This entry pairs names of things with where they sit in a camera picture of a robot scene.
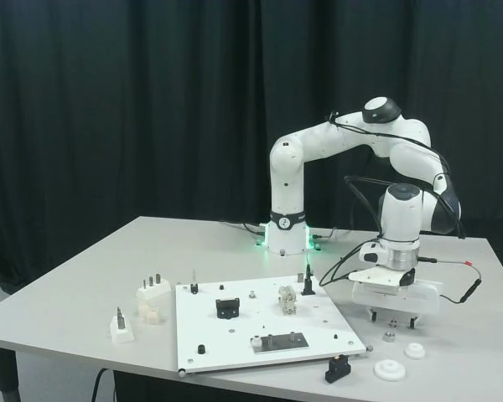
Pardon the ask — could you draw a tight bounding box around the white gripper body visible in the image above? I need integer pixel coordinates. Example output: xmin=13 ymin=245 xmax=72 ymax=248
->
xmin=350 ymin=279 xmax=444 ymax=316

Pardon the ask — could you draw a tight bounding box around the flat white mounting plate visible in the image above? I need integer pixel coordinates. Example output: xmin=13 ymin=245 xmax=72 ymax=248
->
xmin=347 ymin=266 xmax=417 ymax=288

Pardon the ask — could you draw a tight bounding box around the white large gear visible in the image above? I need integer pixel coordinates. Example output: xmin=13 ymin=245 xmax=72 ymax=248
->
xmin=374 ymin=358 xmax=407 ymax=380

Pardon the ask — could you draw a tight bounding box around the black tall plug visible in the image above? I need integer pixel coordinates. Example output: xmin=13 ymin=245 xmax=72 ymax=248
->
xmin=301 ymin=262 xmax=316 ymax=296

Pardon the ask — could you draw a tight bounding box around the white multi-pin waterproof plug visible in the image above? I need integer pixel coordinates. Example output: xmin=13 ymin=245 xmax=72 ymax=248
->
xmin=276 ymin=285 xmax=299 ymax=316

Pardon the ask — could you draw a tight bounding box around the white task board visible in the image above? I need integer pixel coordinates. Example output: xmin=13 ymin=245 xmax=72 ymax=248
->
xmin=174 ymin=276 xmax=369 ymax=374

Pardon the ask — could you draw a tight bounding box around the white tall peg holder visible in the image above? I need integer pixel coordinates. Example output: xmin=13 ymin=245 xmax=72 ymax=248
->
xmin=135 ymin=279 xmax=171 ymax=312

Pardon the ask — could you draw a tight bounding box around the white low peg holder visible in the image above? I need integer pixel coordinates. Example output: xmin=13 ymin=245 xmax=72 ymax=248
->
xmin=108 ymin=317 xmax=136 ymax=346

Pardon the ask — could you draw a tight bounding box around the black curtain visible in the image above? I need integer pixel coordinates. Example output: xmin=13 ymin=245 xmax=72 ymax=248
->
xmin=0 ymin=0 xmax=503 ymax=291

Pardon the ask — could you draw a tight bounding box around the dark table leg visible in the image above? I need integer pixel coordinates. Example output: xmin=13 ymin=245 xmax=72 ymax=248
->
xmin=0 ymin=343 xmax=18 ymax=402

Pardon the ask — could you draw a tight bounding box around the small white camera box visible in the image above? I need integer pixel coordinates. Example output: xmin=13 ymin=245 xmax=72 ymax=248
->
xmin=358 ymin=244 xmax=383 ymax=266

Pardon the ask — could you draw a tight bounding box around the black camera cable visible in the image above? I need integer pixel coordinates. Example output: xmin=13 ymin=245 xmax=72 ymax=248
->
xmin=319 ymin=245 xmax=364 ymax=289

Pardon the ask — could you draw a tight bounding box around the thin black rod on wire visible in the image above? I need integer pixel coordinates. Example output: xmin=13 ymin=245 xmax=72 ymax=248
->
xmin=417 ymin=255 xmax=485 ymax=304

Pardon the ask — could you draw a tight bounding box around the black base cable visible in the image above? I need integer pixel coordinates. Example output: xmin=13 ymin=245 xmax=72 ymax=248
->
xmin=220 ymin=219 xmax=270 ymax=236
xmin=312 ymin=227 xmax=341 ymax=250

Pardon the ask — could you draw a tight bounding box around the black looped cable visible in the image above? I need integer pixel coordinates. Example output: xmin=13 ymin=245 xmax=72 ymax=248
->
xmin=344 ymin=173 xmax=435 ymax=240

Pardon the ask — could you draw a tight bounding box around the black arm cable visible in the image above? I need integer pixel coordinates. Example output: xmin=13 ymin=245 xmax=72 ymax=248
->
xmin=327 ymin=108 xmax=466 ymax=238

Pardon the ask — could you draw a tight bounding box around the black cable under table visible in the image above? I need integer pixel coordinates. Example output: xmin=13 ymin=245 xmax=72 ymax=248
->
xmin=92 ymin=367 xmax=112 ymax=402

